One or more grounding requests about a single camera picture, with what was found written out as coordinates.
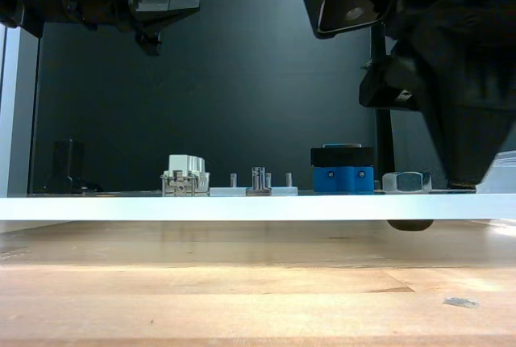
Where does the silver hex nut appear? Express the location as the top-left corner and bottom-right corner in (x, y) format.
(381, 169), (434, 194)

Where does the clear plastic tub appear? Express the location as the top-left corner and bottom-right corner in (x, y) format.
(483, 151), (516, 195)

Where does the black bolt head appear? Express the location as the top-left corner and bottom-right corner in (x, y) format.
(386, 219), (435, 233)

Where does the blue and black connector socket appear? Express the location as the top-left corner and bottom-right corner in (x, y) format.
(310, 143), (377, 194)

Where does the beige connector housing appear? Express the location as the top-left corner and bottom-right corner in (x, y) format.
(160, 154), (212, 198)

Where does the black clamp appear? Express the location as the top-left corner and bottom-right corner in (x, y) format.
(52, 139), (88, 194)

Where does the small metal clamp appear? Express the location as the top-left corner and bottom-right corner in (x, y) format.
(245, 166), (273, 197)

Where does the white board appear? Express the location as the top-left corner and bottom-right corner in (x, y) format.
(0, 188), (516, 222)

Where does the black wall pillar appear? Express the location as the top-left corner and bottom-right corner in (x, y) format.
(368, 26), (398, 186)

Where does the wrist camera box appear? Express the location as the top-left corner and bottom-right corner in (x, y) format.
(302, 0), (404, 40)

